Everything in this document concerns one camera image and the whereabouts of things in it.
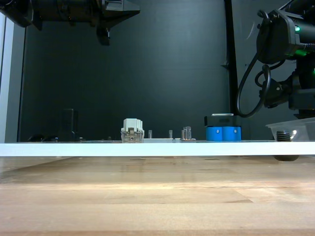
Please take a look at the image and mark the black frame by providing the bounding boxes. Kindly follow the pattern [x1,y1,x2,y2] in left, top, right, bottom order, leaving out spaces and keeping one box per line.
[222,0,239,117]

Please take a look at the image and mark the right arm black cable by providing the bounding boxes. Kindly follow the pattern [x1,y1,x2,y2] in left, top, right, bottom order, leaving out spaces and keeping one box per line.
[235,48,273,118]

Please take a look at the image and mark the blue double socket block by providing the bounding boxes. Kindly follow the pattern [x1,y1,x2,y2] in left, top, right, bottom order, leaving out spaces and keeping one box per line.
[203,113,242,142]

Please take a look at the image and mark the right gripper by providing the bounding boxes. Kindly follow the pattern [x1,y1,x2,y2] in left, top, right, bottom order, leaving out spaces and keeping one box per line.
[255,9,300,65]

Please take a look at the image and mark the clear plastic container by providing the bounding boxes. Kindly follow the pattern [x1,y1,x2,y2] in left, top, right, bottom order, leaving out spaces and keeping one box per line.
[265,117,315,143]

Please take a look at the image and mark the beige many-pin connector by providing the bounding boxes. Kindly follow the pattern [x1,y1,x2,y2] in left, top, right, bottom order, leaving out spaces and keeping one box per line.
[120,118,145,143]

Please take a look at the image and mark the steel peg fitting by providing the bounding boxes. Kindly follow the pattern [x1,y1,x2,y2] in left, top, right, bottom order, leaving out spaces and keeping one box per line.
[179,125,197,143]

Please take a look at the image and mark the black threaded stud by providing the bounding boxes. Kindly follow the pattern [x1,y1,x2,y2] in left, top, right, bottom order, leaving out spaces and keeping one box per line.
[276,130,293,143]

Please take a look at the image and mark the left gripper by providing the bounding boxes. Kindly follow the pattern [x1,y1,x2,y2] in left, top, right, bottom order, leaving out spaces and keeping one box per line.
[92,0,141,47]

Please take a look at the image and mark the white task board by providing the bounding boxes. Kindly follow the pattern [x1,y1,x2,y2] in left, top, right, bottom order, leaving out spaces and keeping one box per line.
[0,141,315,157]

